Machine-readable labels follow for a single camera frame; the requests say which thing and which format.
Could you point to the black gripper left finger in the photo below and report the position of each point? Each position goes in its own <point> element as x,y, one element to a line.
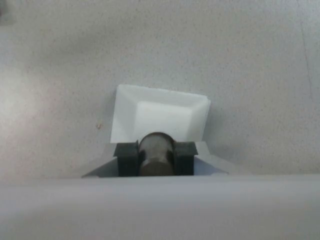
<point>126,160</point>

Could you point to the metal round peg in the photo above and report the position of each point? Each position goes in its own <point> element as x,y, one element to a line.
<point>156,155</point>

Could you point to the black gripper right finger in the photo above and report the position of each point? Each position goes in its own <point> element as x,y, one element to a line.
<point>185,160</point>

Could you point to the white peg holder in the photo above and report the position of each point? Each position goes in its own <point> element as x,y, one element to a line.
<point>162,112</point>

